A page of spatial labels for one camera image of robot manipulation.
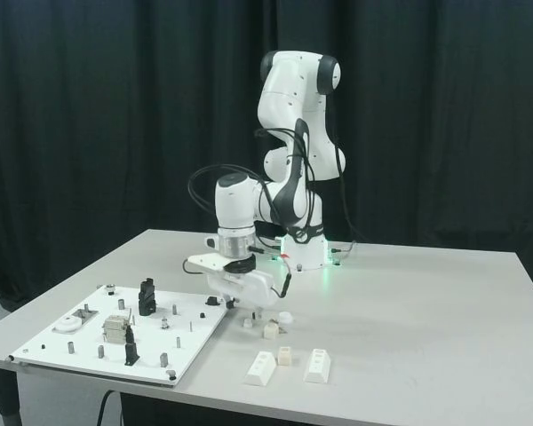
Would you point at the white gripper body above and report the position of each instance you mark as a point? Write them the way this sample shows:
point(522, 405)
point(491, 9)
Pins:
point(248, 286)

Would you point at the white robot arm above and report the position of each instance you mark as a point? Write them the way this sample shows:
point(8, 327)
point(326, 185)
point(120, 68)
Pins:
point(288, 146)

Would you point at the white small gear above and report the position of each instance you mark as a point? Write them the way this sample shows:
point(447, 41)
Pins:
point(247, 323)

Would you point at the white medium gear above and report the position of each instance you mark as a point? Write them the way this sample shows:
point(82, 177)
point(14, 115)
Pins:
point(285, 317)

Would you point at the white large gear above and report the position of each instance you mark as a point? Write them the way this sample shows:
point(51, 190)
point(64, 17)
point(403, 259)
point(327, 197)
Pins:
point(66, 327)

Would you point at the small black plug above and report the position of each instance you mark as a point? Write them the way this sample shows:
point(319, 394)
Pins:
point(212, 302)

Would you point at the white cube holder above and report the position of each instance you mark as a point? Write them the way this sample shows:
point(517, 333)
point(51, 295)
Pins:
point(270, 331)

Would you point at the white task board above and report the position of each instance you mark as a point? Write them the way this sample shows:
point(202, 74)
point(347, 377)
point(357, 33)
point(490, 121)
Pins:
point(195, 337)

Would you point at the small white square holder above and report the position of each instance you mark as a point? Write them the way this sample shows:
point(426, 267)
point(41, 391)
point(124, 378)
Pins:
point(285, 357)

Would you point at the wide white holder with holes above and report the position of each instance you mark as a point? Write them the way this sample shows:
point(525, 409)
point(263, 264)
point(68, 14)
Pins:
point(260, 369)

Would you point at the metal BNC plug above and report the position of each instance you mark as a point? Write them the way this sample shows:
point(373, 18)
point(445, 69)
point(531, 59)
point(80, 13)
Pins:
point(164, 324)

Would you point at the narrow white holder with holes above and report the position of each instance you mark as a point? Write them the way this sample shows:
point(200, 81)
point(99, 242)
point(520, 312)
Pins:
point(317, 366)

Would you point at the black D-SUB plug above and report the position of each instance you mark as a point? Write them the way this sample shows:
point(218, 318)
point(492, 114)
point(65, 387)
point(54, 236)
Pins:
point(146, 302)

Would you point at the tall black plug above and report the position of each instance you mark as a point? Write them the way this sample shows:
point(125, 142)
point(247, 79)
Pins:
point(131, 350)

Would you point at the round metal black plug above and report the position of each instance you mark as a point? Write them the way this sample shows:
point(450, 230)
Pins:
point(111, 289)

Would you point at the dark table leg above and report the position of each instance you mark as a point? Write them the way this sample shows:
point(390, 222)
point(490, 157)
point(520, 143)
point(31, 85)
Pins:
point(2, 395)

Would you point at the black curtain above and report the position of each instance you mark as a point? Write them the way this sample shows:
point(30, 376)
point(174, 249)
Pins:
point(71, 89)

